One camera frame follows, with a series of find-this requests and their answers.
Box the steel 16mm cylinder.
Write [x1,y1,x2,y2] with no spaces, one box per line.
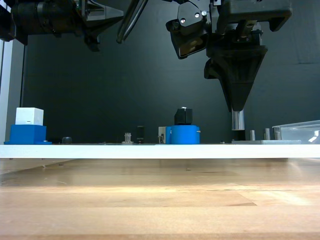
[231,108,245,132]

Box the white taskboard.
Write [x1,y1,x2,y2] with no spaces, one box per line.
[0,143,320,160]

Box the black D-sub connector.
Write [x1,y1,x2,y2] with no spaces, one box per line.
[174,106,193,126]

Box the grey metal plate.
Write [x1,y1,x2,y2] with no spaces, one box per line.
[231,139,303,145]

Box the clear plastic tub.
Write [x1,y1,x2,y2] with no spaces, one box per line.
[271,119,320,145]

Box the black plug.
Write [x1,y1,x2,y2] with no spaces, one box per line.
[136,125,146,144]

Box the white cube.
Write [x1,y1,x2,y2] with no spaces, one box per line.
[15,107,45,126]

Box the silver threaded connector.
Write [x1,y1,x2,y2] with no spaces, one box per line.
[121,132,135,145]

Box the blue block holder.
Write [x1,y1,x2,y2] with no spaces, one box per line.
[3,124,53,146]

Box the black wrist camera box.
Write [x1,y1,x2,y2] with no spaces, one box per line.
[166,2,210,60]

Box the blue connector mount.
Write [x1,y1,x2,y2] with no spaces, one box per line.
[170,124,201,145]

